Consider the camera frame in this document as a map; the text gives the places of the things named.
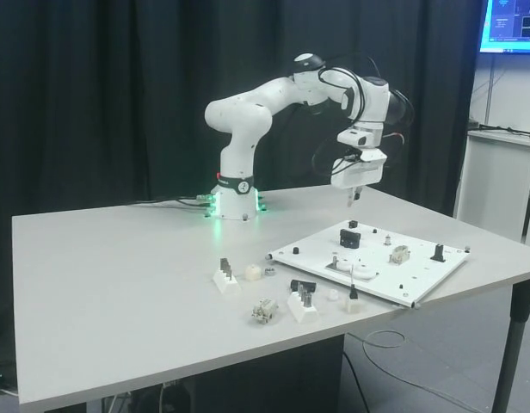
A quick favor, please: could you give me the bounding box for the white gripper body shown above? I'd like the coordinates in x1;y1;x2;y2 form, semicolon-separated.
330;150;387;190

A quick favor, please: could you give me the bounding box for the white task board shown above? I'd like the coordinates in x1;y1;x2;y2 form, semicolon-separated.
264;218;471;310

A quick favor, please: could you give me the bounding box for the white large gear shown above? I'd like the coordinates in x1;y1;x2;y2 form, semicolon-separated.
354;264;380;281

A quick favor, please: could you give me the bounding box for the white round peg holder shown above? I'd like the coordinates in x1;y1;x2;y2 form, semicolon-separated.
286;296;321;324

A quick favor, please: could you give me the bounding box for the white cabinet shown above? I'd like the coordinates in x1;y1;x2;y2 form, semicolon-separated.
453;128;530;249

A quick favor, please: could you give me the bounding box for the grey metal waterproof plug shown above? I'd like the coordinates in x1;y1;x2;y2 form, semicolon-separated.
250;299;278;324

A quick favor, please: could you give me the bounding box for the white square peg holder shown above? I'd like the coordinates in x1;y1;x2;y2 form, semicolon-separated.
212;268;243;296

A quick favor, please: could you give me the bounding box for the black table leg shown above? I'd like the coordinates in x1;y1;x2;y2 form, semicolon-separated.
490;281;530;413

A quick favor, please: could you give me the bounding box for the blue screen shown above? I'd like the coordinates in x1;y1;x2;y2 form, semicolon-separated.
478;0;530;55

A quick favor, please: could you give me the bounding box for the black curtain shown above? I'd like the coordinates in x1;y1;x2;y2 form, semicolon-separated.
0;0;481;384

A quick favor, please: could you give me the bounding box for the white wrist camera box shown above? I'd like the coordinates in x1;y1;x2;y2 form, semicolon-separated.
336;128;369;150

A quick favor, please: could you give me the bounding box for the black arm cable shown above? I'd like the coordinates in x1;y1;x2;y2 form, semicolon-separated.
310;54;416;178

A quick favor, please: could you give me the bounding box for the grey floor cable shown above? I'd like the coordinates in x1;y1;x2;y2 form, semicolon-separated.
360;329;498;412

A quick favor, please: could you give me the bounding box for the black base cable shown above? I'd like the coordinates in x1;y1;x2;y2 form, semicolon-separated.
129;194;214;211

